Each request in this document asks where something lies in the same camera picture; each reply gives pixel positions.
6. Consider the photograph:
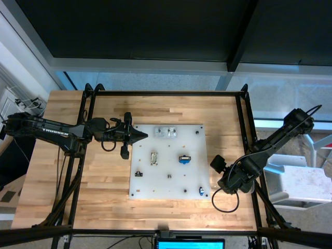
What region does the white plastic cart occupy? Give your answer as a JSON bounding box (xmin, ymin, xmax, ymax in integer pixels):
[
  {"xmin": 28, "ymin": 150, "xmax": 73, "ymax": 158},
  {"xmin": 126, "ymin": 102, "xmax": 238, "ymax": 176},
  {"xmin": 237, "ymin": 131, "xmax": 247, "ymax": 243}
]
[{"xmin": 263, "ymin": 153, "xmax": 332, "ymax": 211}]

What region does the clear plastic tub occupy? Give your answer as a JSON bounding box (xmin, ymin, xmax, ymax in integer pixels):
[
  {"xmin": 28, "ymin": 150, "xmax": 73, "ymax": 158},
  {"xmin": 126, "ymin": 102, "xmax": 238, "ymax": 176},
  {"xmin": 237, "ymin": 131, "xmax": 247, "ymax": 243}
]
[{"xmin": 209, "ymin": 165, "xmax": 256, "ymax": 195}]

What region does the thin black cable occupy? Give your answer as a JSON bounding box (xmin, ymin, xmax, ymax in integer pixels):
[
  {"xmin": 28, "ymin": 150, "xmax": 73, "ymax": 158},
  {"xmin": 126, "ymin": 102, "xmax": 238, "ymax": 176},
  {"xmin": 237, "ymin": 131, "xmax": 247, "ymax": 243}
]
[{"xmin": 300, "ymin": 104, "xmax": 323, "ymax": 120}]

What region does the screen with blue edge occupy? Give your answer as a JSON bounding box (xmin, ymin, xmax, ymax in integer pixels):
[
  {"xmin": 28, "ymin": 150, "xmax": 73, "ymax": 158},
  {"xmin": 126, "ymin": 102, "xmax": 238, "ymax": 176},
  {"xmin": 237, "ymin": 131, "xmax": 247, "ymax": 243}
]
[{"xmin": 155, "ymin": 238, "xmax": 226, "ymax": 249}]

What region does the grey metal stand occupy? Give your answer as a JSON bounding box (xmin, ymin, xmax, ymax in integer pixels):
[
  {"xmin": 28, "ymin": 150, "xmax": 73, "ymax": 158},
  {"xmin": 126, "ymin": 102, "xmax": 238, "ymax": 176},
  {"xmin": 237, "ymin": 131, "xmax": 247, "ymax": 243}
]
[{"xmin": 303, "ymin": 127, "xmax": 332, "ymax": 167}]

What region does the black aluminium frame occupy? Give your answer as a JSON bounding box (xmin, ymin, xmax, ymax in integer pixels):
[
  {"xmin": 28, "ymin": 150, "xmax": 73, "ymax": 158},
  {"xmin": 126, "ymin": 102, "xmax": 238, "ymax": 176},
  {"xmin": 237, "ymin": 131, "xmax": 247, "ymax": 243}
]
[{"xmin": 0, "ymin": 82, "xmax": 332, "ymax": 249}]

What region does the white mounting board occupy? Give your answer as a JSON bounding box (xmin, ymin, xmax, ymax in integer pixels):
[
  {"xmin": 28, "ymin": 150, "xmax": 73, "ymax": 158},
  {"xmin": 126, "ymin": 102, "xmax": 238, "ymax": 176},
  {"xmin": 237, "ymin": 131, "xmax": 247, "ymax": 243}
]
[{"xmin": 129, "ymin": 124, "xmax": 212, "ymax": 200}]

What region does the black white cable bundle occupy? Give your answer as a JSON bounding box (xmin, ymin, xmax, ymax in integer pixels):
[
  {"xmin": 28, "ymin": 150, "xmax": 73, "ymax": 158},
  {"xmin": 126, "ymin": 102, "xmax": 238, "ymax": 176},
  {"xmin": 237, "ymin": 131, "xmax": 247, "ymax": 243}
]
[{"xmin": 14, "ymin": 97, "xmax": 45, "ymax": 111}]

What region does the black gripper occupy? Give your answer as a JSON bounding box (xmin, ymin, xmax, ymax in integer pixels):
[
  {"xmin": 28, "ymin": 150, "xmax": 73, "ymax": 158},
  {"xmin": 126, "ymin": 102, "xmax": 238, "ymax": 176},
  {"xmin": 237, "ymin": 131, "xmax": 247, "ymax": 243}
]
[
  {"xmin": 104, "ymin": 112, "xmax": 149, "ymax": 160},
  {"xmin": 210, "ymin": 155, "xmax": 256, "ymax": 195}
]

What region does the small black camera box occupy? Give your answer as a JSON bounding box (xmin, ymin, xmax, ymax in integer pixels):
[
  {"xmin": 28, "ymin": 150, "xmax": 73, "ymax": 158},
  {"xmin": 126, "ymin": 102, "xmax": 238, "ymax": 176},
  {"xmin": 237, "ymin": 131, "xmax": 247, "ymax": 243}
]
[{"xmin": 156, "ymin": 225, "xmax": 172, "ymax": 238}]

